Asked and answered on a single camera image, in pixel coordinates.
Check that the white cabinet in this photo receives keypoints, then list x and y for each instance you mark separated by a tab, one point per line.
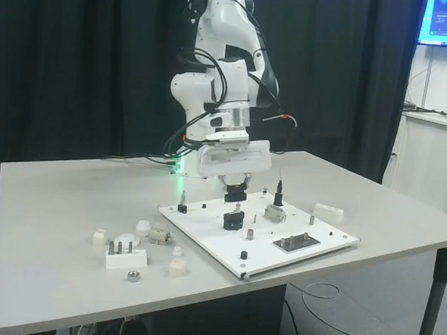
429	157

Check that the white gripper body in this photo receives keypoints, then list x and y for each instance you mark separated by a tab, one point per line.
235	158

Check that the white medium gear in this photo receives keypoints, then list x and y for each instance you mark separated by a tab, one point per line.
143	226

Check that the flat white mounting plate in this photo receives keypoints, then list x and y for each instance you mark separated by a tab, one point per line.
227	136

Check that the small white camera box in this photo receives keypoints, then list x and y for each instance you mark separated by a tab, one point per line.
215	121

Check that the tall black plug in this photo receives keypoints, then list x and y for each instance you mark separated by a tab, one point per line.
279	193

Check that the small black metal-tipped plug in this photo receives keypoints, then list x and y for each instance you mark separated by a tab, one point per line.
183	205

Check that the beige rectangular plug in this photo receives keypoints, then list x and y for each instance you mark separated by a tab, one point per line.
159	236

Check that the dark grey table leg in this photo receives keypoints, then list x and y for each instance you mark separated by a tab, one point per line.
433	302

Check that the white peg holder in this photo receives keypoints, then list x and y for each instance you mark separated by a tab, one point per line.
126	261

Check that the white hexagonal block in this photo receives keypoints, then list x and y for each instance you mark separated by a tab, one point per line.
99	236
176	267

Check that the metal hex nut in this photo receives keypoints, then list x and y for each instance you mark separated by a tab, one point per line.
132	276

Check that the white task board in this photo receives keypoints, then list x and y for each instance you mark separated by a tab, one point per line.
204	234

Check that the white small gear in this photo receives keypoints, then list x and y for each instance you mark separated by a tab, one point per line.
177	251

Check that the black curtain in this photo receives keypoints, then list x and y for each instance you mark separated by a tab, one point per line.
82	52

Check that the white large gear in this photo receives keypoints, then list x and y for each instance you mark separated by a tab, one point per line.
125	238

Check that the metal BNC plug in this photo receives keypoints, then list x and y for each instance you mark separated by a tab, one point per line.
237	207

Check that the metal round peg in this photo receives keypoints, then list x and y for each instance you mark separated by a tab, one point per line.
312	221
249	234

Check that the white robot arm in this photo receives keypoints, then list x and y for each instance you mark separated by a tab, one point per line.
221	80

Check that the white holder with holes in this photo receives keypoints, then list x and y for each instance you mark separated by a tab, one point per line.
327	212

